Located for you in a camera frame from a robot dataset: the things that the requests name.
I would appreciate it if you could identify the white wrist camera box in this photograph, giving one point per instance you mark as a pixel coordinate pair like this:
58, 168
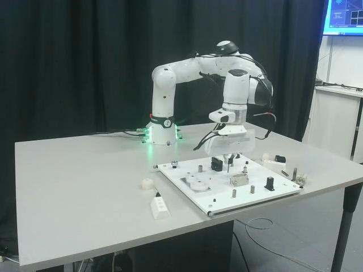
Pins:
222, 115

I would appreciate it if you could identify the small white round holder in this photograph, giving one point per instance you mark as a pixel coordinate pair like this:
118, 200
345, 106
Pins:
147, 184

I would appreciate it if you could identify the white large gear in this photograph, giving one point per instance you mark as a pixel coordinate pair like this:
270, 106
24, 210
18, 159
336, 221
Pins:
199, 186

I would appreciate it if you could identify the metal bolt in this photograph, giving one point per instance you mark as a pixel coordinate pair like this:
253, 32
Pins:
174, 163

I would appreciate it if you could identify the blue screen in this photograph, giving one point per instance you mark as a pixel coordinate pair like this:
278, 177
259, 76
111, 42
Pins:
343, 17

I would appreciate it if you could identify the black table leg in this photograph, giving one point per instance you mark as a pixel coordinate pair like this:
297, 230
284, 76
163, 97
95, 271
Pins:
344, 224

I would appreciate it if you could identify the white task board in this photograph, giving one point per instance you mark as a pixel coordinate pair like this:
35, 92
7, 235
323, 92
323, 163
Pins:
221, 195

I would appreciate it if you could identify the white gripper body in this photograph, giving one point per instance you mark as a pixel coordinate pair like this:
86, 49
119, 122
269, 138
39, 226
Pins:
227, 144

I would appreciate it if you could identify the white holder with holes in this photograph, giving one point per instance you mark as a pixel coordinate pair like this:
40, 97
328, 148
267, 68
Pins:
160, 208

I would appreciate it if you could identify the metal BNC plug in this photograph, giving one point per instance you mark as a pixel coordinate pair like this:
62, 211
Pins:
244, 170

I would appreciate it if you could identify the black D-SUB plug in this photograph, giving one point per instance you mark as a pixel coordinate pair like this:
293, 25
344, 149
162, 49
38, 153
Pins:
216, 165

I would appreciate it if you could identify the black curtain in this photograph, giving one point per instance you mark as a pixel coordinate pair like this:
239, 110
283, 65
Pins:
113, 65

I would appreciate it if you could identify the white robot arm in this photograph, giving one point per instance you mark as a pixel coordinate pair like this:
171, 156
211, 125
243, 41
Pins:
163, 93

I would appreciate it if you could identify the white peg holder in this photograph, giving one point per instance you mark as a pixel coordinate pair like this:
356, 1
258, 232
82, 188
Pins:
299, 178

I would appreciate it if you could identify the white plug holder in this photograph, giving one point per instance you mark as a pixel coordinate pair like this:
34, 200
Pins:
273, 164

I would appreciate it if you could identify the black Ethernet plug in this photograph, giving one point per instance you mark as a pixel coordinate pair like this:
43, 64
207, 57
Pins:
280, 159

